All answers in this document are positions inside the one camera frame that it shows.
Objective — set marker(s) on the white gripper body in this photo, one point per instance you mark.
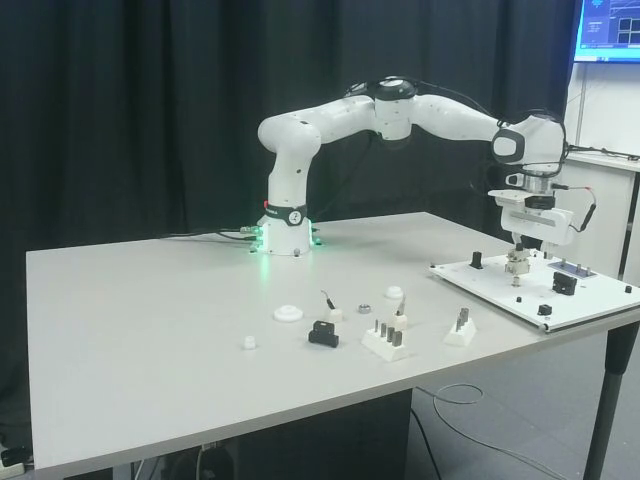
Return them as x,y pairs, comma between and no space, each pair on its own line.
562,225

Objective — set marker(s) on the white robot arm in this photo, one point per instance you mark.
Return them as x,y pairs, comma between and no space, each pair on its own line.
345,112

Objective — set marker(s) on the flat white mounting plate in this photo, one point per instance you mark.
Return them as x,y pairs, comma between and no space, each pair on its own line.
507,196

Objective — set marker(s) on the white cabinet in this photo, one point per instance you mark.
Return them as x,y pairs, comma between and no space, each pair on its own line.
605,200

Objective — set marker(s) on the white task board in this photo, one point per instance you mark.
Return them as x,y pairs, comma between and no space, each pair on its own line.
575,305

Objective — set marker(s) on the white round peg holder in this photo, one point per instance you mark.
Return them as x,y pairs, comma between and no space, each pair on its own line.
461,337

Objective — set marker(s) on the metal USB plug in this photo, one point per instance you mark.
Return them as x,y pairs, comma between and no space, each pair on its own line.
401,306

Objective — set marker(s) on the white medium gear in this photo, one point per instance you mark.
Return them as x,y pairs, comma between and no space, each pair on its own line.
394,292

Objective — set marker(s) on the small white plug holder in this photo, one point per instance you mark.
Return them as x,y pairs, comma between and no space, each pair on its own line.
399,321
335,314

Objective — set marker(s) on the large metal square peg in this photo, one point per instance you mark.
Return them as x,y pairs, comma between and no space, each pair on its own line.
398,339

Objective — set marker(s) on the black table leg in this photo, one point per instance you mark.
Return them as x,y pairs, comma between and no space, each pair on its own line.
606,400

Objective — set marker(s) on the white square peg holder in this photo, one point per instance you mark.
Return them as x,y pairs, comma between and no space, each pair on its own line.
385,350

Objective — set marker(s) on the black Ethernet plug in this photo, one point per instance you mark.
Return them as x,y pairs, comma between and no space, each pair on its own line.
330,301

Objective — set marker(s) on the blue screen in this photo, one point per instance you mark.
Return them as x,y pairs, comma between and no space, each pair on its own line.
607,30

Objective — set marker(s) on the white large gear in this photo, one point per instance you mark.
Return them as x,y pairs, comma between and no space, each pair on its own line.
287,313

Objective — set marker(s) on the white small gear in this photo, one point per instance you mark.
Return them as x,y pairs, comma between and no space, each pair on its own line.
248,343

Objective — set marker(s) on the black curtain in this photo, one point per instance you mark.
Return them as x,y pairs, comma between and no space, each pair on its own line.
150,100

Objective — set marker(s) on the white power strip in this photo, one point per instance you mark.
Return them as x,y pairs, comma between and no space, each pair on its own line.
11,466

